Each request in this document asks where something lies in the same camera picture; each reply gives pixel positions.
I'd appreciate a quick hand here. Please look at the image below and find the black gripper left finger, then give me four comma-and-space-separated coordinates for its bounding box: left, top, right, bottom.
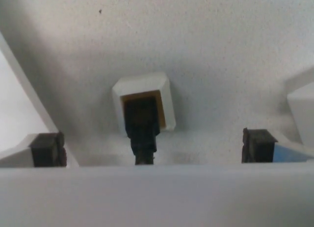
0, 131, 68, 168

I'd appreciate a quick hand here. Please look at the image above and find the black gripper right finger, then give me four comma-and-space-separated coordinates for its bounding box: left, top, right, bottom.
241, 127, 314, 164

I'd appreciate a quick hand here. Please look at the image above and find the black USB plug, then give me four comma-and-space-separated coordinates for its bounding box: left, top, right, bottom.
123, 95, 161, 165

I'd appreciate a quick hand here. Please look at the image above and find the small white USB holder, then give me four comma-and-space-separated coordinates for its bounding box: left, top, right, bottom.
111, 70, 178, 139

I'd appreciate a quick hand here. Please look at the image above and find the white multi-hole part holder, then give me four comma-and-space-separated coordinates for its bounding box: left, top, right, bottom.
286, 71, 314, 149

